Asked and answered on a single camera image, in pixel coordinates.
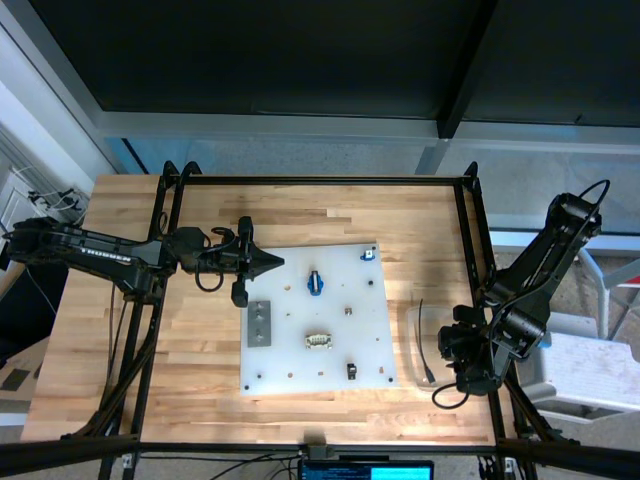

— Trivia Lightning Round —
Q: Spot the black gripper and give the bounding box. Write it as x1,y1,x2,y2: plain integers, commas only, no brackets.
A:
201,216,286,308
438,305,502,397

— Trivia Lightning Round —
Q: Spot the black USB connector with cable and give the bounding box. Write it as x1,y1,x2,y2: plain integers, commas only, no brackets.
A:
418,298,437,386

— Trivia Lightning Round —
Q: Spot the clear plastic container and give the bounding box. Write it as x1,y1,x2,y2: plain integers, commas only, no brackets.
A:
403,302,456,392

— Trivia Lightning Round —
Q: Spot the grey metal plate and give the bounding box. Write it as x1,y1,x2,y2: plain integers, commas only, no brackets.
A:
246,300,273,348

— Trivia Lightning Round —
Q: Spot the white board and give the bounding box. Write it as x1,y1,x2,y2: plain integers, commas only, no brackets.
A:
240,241,401,397

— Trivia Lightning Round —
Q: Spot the laptop screen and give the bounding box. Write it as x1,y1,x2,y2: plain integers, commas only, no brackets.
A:
298,459,435,480

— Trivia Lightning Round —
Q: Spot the black case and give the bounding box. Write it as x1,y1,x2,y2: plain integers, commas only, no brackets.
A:
0,259,69,369

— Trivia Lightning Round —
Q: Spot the brown cardboard box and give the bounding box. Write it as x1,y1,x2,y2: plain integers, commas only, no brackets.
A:
0,337,51,426

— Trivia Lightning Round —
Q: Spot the silver partition frame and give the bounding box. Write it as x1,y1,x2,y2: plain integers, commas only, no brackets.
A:
0,0,640,151

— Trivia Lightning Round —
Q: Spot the white chair frame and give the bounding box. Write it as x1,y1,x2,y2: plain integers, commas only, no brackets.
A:
579,247,640,341

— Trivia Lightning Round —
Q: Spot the black table frame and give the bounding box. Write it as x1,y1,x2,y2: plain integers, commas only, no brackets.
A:
0,159,640,480

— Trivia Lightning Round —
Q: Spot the grey table camera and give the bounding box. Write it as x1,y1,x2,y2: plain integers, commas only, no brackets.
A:
304,433,335,459

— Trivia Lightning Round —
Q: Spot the white cable bundle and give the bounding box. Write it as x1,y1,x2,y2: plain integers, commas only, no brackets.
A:
27,187,86,214

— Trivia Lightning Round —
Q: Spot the black partition post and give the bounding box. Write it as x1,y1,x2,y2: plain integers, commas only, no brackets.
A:
437,0,499,140

